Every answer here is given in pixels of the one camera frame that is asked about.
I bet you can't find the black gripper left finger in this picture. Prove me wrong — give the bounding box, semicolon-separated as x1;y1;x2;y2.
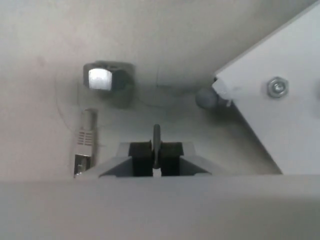
98;141;154;178

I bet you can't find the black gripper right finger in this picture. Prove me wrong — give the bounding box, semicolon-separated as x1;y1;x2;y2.
159;141;212;177

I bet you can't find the metal round peg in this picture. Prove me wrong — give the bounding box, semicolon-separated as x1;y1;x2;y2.
152;123;163;170

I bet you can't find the grey round board foot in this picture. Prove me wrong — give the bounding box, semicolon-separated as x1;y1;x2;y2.
195;86;219;110

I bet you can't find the grey Ethernet plug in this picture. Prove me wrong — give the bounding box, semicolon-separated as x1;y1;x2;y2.
73;107;99;179

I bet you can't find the white task board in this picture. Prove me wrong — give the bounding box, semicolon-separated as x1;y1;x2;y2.
211;0;320;176

